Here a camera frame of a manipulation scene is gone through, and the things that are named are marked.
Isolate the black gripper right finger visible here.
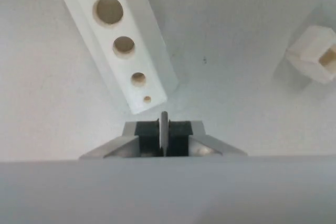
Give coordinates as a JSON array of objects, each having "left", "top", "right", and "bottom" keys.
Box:
[{"left": 167, "top": 121, "right": 248, "bottom": 158}]

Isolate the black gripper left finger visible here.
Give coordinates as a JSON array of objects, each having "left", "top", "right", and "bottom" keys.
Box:
[{"left": 78, "top": 121, "right": 161, "bottom": 159}]

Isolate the thin metal round peg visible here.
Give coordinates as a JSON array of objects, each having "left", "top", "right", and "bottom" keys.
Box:
[{"left": 159, "top": 111, "right": 170, "bottom": 156}]

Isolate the small white cube holder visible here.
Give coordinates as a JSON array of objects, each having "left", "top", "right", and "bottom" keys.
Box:
[{"left": 285, "top": 25, "right": 336, "bottom": 84}]

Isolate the white round-hole peg holder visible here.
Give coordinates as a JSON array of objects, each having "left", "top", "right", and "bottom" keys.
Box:
[{"left": 60, "top": 0, "right": 180, "bottom": 115}]

